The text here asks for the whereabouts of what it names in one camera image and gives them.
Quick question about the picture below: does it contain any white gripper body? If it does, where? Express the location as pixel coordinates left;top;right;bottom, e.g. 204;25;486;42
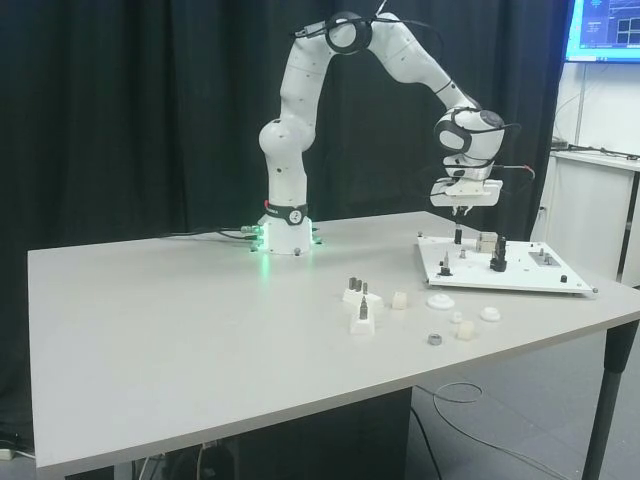
428;178;503;207

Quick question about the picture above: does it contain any thin black rod red tag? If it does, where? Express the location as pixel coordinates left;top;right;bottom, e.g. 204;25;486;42
492;163;536;179

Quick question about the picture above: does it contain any white task board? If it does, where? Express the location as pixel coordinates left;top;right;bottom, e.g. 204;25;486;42
416;230;599;297

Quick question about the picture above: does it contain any white cabinet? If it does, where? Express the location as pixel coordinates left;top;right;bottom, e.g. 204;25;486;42
529;147;640;289

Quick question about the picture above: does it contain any blue screen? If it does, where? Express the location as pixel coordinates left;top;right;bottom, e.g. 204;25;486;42
562;0;640;64

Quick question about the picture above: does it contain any black table leg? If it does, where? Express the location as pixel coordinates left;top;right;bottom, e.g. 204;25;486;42
583;319;637;480

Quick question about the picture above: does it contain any black cabinet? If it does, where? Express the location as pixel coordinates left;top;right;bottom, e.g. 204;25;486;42
219;387;414;480

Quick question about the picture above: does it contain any black curtain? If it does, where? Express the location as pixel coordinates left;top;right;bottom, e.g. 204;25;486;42
0;0;576;454

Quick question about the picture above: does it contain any grey floor cable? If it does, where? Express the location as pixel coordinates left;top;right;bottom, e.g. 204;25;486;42
430;382;591;454

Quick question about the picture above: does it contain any black base cable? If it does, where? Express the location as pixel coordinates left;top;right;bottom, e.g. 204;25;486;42
167;225;264;242

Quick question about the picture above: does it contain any black floor cable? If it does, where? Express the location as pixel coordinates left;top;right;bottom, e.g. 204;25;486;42
408;407;444;480

